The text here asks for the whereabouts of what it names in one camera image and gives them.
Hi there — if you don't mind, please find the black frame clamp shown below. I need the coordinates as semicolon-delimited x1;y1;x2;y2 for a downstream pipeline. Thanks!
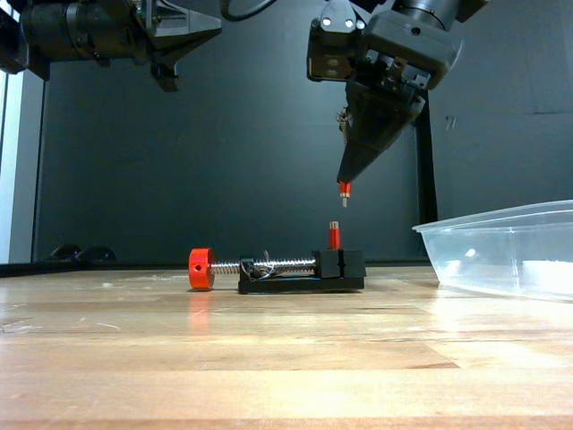
75;245;117;263
48;244;82;263

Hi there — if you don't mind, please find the frayed braided wire stub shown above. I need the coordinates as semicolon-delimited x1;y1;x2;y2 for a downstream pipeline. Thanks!
244;249;275;282

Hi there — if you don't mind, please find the black camera cable loop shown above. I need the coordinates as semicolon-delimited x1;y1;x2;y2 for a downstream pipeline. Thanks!
221;0;277;22

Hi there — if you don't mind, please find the white foam block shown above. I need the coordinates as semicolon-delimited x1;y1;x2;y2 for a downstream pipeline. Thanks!
521;259;573;292

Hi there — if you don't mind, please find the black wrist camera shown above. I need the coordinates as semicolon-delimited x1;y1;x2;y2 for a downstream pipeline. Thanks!
306;0;368;84

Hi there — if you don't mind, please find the black vise with red knob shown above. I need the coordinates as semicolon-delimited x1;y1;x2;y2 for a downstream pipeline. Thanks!
187;245;366;296

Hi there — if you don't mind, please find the black aluminium table frame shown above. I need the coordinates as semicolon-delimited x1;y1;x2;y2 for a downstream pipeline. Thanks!
0;258;433;279

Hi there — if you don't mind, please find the black vertical post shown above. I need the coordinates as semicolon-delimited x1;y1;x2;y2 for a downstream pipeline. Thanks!
414;87;439;265

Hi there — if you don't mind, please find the clear plastic tub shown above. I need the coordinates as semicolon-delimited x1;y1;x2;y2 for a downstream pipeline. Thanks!
411;199;573;305

